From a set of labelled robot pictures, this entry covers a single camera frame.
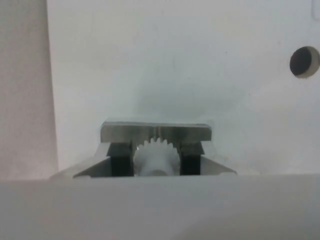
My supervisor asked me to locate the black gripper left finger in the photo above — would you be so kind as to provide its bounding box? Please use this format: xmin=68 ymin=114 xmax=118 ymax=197
xmin=72 ymin=141 xmax=134 ymax=179

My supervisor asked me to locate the white small gear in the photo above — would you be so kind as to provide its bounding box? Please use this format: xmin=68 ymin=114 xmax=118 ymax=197
xmin=133 ymin=137 xmax=182 ymax=177

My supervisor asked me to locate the white task board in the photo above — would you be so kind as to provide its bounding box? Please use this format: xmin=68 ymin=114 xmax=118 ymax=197
xmin=45 ymin=0 xmax=320 ymax=181

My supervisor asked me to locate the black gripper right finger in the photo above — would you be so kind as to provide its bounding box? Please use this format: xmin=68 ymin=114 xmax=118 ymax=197
xmin=179 ymin=141 xmax=238 ymax=176

